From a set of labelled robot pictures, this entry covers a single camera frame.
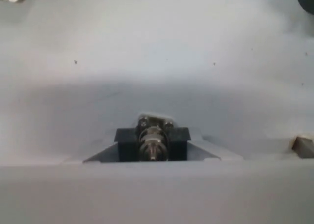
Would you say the metal square peg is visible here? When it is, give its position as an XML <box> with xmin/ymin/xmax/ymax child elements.
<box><xmin>290</xmin><ymin>135</ymin><xmax>314</xmax><ymax>160</ymax></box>

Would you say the metal BNC plug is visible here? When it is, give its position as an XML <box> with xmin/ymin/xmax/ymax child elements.
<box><xmin>137</xmin><ymin>126</ymin><xmax>170</xmax><ymax>162</ymax></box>

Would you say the white task board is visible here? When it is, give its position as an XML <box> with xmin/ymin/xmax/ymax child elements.
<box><xmin>0</xmin><ymin>0</ymin><xmax>314</xmax><ymax>168</ymax></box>

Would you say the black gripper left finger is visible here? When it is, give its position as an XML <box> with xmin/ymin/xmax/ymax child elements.
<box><xmin>82</xmin><ymin>127</ymin><xmax>142</xmax><ymax>163</ymax></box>

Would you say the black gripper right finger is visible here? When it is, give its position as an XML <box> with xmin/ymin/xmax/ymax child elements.
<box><xmin>166</xmin><ymin>127</ymin><xmax>221</xmax><ymax>162</ymax></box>

